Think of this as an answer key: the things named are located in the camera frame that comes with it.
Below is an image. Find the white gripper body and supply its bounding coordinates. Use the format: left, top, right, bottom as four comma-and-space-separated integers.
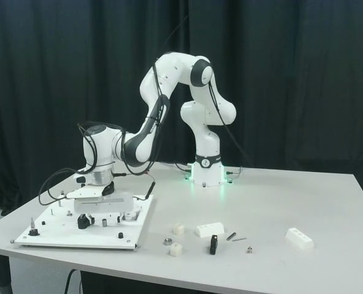
73, 192, 136, 216

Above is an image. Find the black D-SUB plug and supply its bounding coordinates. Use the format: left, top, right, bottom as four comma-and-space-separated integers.
77, 214, 92, 230

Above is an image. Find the white task board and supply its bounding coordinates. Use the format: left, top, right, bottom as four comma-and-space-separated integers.
10, 190, 156, 251

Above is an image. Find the long white holder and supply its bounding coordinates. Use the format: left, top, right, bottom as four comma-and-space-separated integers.
285, 227, 315, 249
196, 221, 227, 238

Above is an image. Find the black curtain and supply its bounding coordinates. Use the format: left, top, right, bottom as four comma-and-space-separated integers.
0, 0, 363, 212

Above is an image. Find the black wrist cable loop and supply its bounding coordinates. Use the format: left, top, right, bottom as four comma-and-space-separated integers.
38, 166, 88, 206

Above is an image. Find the black base cable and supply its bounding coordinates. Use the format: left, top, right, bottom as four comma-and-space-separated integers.
225, 166, 243, 178

